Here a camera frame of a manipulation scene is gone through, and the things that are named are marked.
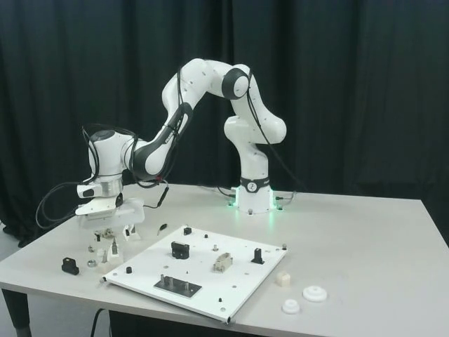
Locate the white large gear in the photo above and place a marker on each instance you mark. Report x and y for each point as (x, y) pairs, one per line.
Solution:
(314, 294)

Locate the white medium gear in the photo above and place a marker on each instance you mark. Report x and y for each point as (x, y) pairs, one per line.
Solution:
(291, 306)

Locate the metal round peg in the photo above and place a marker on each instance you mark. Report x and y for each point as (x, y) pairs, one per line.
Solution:
(104, 257)

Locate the white task board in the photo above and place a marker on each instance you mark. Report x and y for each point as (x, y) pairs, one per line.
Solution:
(147, 267)

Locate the white square holder block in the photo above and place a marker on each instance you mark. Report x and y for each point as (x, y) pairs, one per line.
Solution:
(282, 279)

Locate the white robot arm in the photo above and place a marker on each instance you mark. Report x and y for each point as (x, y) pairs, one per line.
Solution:
(245, 140)

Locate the white peg holder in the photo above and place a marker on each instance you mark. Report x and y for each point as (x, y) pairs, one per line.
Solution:
(114, 261)

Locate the flat white mounting plate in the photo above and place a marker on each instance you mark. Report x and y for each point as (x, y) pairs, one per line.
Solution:
(94, 208)

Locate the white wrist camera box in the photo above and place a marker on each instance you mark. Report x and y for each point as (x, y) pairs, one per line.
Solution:
(87, 191)

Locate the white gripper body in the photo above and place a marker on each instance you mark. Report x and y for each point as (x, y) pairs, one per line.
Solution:
(135, 212)

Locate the thin black rod red tag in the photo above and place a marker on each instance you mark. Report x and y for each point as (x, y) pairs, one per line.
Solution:
(164, 193)

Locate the black table leg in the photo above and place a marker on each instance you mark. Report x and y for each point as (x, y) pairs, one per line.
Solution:
(15, 316)

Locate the black curtain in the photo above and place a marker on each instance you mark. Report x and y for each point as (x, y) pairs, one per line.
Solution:
(70, 52)

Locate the small black plug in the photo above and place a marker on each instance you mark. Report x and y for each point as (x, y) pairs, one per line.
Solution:
(162, 228)

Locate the metal square peg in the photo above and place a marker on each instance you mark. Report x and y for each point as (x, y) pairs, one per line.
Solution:
(114, 246)

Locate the black D-SUB plug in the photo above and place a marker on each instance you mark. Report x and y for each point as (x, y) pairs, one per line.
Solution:
(71, 266)

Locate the small metal nut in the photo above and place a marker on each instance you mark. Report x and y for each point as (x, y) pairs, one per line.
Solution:
(92, 263)

